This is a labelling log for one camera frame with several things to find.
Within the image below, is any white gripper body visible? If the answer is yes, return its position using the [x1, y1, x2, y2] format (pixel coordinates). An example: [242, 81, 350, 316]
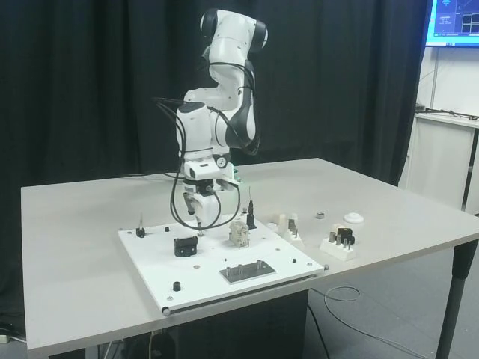
[181, 191, 222, 227]

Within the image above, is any white task board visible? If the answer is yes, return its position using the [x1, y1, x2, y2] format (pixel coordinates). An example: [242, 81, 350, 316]
[118, 215, 330, 317]

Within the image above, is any white peg holder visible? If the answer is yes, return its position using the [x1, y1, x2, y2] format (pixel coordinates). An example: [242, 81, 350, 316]
[278, 223, 306, 248]
[320, 239, 356, 262]

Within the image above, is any black box under table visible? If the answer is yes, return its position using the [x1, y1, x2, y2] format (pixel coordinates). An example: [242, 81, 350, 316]
[160, 289, 311, 359]

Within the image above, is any black D-SUB plug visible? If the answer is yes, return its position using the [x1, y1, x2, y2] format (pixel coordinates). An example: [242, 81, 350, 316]
[335, 226, 357, 245]

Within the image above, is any black curtain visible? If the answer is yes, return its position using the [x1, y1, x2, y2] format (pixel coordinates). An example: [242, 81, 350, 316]
[0, 0, 435, 337]

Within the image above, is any white cabinet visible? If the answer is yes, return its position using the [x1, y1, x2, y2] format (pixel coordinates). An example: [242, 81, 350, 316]
[398, 108, 479, 216]

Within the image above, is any dark table leg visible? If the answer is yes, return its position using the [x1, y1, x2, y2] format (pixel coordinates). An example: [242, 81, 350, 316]
[436, 239, 479, 359]

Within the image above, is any blue screen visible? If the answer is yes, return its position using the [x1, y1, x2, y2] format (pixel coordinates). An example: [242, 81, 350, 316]
[424, 0, 479, 49]

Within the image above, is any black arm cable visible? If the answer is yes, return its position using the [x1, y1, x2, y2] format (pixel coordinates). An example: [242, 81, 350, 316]
[151, 61, 263, 231]

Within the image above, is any small white camera box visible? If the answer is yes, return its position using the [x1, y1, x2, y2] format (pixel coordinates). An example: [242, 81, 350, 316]
[183, 160, 222, 181]

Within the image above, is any black plug with thin wire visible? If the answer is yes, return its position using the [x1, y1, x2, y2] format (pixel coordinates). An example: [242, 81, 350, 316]
[245, 188, 259, 230]

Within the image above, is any black base cable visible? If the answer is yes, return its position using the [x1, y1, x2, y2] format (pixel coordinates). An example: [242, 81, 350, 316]
[125, 170, 179, 181]

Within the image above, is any grey floor cable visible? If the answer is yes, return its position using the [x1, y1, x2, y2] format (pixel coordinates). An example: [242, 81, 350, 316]
[306, 286, 446, 359]

